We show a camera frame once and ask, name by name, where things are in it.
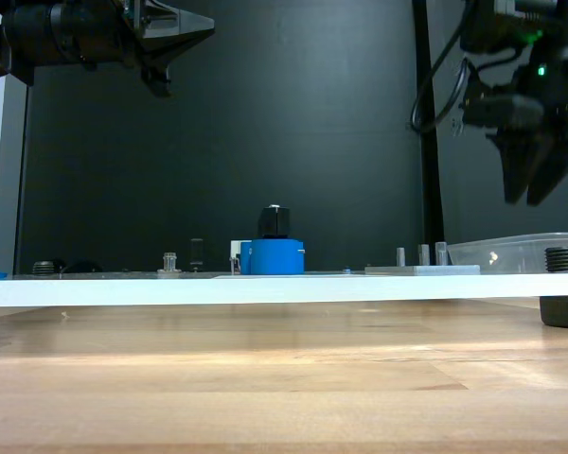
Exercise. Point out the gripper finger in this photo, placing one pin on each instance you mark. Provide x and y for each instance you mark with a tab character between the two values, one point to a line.
554	165
180	26
516	165
157	75

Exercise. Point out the clear plastic container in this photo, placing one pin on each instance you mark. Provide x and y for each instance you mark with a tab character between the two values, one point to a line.
511	257

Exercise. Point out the thick metal pin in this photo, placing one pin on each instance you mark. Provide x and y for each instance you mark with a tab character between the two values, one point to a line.
440	254

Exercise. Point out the medium metal pin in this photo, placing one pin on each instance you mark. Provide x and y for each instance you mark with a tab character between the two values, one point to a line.
423	255

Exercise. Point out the grey metal plate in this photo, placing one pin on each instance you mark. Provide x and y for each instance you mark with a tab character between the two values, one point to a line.
421	270

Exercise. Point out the thin metal pin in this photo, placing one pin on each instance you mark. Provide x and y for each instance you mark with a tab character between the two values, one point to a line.
400	257

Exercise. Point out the small black plug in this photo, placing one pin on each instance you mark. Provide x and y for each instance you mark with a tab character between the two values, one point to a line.
197	253

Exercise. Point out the clear ribbed connector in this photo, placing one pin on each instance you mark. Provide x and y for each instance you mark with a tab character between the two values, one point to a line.
169	263

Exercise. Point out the black D-sub connector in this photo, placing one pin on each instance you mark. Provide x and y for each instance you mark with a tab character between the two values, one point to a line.
274	222

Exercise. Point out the small black threaded screw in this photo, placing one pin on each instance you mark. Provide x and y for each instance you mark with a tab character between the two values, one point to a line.
43	268

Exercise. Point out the white board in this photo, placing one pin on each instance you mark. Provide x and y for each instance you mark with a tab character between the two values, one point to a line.
265	291

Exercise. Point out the black frame post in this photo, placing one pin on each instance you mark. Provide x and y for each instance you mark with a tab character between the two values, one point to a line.
431	189

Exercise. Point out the blue connector mount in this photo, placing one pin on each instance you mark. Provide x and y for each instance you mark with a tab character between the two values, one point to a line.
274	257

